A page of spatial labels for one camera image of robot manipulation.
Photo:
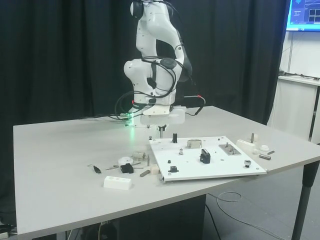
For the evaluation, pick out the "white cabinet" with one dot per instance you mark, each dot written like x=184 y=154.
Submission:
x=295 y=107

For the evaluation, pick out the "metal round peg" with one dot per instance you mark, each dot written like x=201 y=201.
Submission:
x=265 y=157
x=252 y=137
x=148 y=160

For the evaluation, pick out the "white medium gear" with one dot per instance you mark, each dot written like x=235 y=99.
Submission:
x=263 y=148

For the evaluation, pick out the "metal square peg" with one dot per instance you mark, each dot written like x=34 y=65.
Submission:
x=271 y=151
x=161 y=134
x=144 y=173

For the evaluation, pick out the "white peg holder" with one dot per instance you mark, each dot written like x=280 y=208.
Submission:
x=246 y=146

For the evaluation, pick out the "small white cube holder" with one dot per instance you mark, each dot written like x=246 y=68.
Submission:
x=154 y=169

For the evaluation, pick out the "black curtain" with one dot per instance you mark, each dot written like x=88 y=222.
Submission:
x=62 y=50

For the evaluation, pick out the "black USB plug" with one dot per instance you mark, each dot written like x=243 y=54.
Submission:
x=126 y=168

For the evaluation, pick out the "white peg holder three holes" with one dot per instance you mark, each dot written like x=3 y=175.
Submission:
x=117 y=184

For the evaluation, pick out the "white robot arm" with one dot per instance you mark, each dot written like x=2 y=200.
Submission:
x=160 y=75

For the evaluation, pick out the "black table leg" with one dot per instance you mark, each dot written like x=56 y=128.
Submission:
x=307 y=200

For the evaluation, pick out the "black waterproof plug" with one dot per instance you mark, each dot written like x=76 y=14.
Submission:
x=173 y=169

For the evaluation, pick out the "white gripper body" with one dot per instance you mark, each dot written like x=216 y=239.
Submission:
x=175 y=115

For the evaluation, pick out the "black D-SUB plug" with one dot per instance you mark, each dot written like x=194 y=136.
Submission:
x=205 y=157

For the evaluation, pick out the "metal BNC plug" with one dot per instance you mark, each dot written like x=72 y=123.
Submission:
x=180 y=151

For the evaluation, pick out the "blue screen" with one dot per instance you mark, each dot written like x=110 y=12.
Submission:
x=303 y=15

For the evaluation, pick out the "white task board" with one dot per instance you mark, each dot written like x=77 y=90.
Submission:
x=205 y=162

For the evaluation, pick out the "grey Ethernet plug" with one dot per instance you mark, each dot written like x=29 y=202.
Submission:
x=139 y=155

